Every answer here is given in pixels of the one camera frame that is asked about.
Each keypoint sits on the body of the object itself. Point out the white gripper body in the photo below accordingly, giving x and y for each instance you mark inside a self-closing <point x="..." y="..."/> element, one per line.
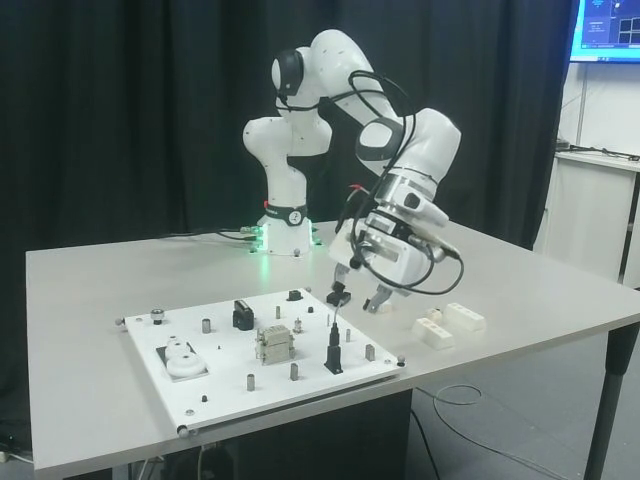
<point x="410" y="270"/>

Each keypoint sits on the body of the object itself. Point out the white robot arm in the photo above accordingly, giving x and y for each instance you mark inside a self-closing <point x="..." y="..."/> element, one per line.
<point x="287" y="165"/>

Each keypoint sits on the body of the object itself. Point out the black Ethernet plug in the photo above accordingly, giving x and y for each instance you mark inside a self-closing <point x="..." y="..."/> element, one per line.
<point x="294" y="295"/>

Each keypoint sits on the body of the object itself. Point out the small white holder with part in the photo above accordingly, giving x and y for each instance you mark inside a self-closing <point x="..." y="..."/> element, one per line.
<point x="433" y="315"/>

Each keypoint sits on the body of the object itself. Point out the metal square peg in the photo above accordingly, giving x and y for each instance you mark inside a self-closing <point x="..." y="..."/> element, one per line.
<point x="293" y="372"/>
<point x="370" y="352"/>

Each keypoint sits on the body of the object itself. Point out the small metal socket plug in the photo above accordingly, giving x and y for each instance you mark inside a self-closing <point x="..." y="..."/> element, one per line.
<point x="298" y="326"/>

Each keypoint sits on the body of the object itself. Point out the long white holder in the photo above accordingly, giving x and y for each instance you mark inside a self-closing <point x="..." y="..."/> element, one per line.
<point x="466" y="317"/>
<point x="433" y="334"/>

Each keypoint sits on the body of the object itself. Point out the metal waterproof plug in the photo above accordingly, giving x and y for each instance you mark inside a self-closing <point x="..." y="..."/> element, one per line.
<point x="273" y="341"/>

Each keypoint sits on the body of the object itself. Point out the black D-SUB plug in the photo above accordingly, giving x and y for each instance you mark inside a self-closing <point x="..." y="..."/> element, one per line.
<point x="243" y="316"/>

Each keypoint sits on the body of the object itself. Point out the white task board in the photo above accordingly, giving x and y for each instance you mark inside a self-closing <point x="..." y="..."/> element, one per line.
<point x="280" y="395"/>

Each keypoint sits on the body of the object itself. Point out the white medium gear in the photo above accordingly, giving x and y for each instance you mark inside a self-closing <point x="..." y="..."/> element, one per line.
<point x="180" y="352"/>

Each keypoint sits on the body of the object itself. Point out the white small gear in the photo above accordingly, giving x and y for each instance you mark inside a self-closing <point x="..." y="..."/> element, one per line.
<point x="175" y="340"/>

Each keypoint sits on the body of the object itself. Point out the white large gear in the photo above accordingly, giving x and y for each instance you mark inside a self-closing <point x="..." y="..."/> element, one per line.
<point x="186" y="366"/>

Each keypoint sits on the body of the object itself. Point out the metal BNC plug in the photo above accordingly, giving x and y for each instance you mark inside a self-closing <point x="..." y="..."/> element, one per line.
<point x="157" y="316"/>

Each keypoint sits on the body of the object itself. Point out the black table leg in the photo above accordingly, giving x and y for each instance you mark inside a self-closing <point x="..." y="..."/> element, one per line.
<point x="612" y="390"/>

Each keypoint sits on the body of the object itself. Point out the black curtain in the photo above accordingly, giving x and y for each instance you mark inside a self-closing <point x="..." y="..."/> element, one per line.
<point x="110" y="110"/>

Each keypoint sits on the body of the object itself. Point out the blue screen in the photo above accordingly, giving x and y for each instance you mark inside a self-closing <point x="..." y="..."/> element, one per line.
<point x="607" y="30"/>

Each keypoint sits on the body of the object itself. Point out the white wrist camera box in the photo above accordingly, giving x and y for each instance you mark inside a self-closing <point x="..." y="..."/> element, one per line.
<point x="417" y="201"/>

